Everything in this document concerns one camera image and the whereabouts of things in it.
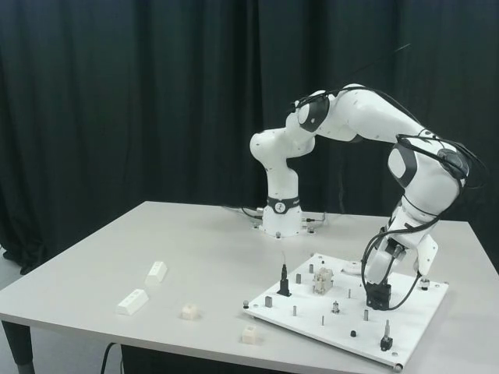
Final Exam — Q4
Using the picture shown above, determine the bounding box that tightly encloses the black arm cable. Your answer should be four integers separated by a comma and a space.
290, 88, 489, 312

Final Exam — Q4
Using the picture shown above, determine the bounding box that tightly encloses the black curtain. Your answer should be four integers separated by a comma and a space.
0, 0, 499, 276

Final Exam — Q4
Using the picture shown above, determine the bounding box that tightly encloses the black D-SUB plug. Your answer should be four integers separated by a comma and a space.
365, 280, 392, 312

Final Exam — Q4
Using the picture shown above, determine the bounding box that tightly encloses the white gear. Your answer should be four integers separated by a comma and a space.
339, 261, 366, 276

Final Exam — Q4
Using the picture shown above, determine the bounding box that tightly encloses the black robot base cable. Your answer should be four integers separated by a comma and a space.
224, 205, 267, 220

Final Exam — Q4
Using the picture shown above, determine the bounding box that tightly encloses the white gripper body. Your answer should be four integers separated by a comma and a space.
366, 247, 395, 286

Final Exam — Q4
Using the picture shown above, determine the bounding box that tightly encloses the long white peg holder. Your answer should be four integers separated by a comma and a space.
144, 261, 168, 288
115, 288, 150, 316

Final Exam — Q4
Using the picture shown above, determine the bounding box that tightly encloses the black floor cable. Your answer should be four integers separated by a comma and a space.
101, 341, 122, 374

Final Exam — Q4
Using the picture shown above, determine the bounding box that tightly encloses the beige waterproof plug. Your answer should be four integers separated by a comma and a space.
313, 268, 332, 293

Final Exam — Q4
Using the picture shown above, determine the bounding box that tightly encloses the white task board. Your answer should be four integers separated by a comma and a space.
242, 252, 450, 370

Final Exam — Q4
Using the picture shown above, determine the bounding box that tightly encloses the black table leg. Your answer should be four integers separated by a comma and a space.
2, 321, 32, 374

